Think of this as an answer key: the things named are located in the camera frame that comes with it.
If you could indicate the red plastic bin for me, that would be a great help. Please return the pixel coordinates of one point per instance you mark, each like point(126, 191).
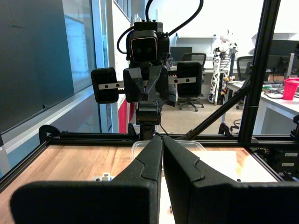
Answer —
point(289, 89)

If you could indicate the clear plastic tub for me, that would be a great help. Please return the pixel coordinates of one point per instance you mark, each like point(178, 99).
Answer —
point(137, 149)

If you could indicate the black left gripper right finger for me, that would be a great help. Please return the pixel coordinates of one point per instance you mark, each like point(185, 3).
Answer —
point(233, 203)

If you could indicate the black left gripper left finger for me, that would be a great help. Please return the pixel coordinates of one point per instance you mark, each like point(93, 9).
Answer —
point(93, 203)

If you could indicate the white desk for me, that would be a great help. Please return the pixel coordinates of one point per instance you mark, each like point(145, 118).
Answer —
point(273, 109)

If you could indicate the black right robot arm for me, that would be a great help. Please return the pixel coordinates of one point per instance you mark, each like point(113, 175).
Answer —
point(148, 114)

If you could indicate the white lattice robot figure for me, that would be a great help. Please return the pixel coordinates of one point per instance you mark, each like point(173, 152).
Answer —
point(216, 78)

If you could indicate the black aluminium frame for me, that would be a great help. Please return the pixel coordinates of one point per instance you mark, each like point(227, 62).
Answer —
point(93, 138)

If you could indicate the small white bracket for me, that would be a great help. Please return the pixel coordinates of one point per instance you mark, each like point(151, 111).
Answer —
point(106, 177)

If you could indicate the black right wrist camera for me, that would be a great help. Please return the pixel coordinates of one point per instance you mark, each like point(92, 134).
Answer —
point(143, 46)

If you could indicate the white shelf unit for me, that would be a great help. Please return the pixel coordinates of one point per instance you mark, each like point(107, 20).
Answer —
point(201, 43)

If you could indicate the small black monitor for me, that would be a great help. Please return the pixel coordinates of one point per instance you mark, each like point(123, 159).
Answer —
point(183, 53)

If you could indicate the red cabinet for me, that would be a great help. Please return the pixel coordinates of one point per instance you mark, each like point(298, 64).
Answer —
point(122, 116)

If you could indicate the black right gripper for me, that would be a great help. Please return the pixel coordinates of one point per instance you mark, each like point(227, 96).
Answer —
point(104, 94)

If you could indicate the white taskboard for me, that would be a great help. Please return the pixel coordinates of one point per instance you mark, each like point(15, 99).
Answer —
point(222, 168)

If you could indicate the large black monitor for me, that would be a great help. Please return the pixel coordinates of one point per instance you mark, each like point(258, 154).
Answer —
point(283, 47)

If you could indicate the black office chair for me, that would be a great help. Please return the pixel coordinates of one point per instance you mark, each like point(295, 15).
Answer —
point(243, 66)
point(190, 103)

